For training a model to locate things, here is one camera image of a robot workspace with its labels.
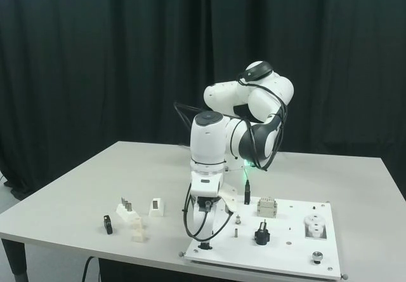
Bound black power cable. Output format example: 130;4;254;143
82;255;98;282

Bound beige rectangular connector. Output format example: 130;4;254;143
256;198;275;217

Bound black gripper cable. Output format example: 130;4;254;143
181;194;232;241

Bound black table leg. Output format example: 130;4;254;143
1;239;27;282

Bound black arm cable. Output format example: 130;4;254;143
173;72;289;172

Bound black waterproof plug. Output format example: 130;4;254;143
254;221;270;246

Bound white task board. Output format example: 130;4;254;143
183;198;343;274

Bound white large gear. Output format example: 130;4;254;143
303;213;325;229

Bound black D-SUB plug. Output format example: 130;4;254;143
103;214;114;236

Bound black curtain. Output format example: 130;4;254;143
0;0;406;189

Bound large black box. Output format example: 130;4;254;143
98;257;191;282

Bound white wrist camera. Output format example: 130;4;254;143
190;172;224;199

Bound white square peg holder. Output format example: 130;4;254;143
148;197;166;217

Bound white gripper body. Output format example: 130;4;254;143
190;188;239;241

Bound white round peg holder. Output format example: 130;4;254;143
114;201;143;224

